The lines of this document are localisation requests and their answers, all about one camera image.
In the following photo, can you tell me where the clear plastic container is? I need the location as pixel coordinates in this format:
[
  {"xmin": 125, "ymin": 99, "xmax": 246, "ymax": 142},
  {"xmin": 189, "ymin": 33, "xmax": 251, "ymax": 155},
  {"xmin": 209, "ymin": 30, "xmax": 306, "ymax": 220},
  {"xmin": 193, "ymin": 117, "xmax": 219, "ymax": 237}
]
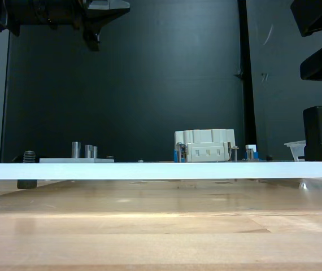
[{"xmin": 284, "ymin": 139, "xmax": 307, "ymax": 162}]

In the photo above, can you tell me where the black threaded stud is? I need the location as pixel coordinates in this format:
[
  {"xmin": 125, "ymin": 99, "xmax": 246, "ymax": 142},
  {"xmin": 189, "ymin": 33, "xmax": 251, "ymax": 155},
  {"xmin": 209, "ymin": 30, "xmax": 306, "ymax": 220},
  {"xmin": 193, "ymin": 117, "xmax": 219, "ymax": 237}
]
[{"xmin": 23, "ymin": 150, "xmax": 36, "ymax": 164}]

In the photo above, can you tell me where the blue socket block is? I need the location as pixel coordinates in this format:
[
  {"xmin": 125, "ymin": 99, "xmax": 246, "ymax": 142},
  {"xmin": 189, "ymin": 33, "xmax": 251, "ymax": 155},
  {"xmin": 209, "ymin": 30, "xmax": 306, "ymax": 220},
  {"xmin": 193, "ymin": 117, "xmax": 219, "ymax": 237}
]
[
  {"xmin": 173, "ymin": 143, "xmax": 189, "ymax": 163},
  {"xmin": 244, "ymin": 144, "xmax": 259, "ymax": 162}
]

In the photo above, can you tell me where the white task board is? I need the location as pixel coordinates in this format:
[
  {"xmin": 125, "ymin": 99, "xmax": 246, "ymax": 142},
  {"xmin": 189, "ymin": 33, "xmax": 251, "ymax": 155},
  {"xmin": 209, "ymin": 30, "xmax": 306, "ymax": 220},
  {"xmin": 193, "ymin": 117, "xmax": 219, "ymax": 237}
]
[{"xmin": 0, "ymin": 161, "xmax": 322, "ymax": 181}]

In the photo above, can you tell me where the beige many-pin connector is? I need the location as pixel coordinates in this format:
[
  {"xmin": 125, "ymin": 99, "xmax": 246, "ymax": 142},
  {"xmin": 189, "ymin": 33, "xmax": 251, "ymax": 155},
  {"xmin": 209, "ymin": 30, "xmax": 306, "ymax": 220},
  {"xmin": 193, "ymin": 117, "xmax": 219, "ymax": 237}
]
[{"xmin": 174, "ymin": 129, "xmax": 236, "ymax": 163}]

